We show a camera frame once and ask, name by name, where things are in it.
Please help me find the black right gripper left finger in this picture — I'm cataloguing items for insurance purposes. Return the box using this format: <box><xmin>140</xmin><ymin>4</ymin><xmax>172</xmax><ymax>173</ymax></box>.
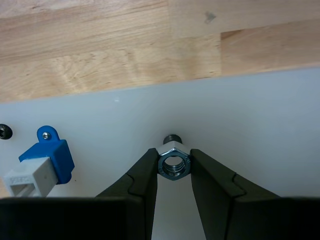
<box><xmin>0</xmin><ymin>148</ymin><xmax>159</xmax><ymax>240</ymax></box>

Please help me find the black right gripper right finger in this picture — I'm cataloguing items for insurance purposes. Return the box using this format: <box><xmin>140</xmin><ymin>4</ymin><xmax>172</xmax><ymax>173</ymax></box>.
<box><xmin>190</xmin><ymin>149</ymin><xmax>320</xmax><ymax>240</ymax></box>

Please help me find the silver M12 hex nut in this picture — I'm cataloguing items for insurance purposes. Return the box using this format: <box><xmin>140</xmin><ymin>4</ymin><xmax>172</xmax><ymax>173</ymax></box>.
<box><xmin>156</xmin><ymin>141</ymin><xmax>192</xmax><ymax>182</ymax></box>

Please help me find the white connector plug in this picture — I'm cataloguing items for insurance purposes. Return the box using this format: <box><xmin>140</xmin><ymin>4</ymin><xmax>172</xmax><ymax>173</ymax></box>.
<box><xmin>2</xmin><ymin>157</ymin><xmax>56</xmax><ymax>198</ymax></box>

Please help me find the blue lugged socket housing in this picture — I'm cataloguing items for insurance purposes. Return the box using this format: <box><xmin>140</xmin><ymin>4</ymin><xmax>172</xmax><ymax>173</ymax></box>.
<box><xmin>18</xmin><ymin>125</ymin><xmax>75</xmax><ymax>186</ymax></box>

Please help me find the black board screw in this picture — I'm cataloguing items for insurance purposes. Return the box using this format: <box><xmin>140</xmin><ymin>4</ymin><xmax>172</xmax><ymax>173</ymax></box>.
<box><xmin>0</xmin><ymin>123</ymin><xmax>13</xmax><ymax>141</ymax></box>

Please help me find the white board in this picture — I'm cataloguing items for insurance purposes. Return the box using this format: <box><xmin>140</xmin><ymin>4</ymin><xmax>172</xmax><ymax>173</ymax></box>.
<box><xmin>0</xmin><ymin>66</ymin><xmax>320</xmax><ymax>240</ymax></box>

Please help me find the black M12 threaded stud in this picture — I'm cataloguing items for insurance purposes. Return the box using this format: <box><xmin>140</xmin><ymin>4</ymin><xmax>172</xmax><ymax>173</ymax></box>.
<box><xmin>162</xmin><ymin>134</ymin><xmax>184</xmax><ymax>146</ymax></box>

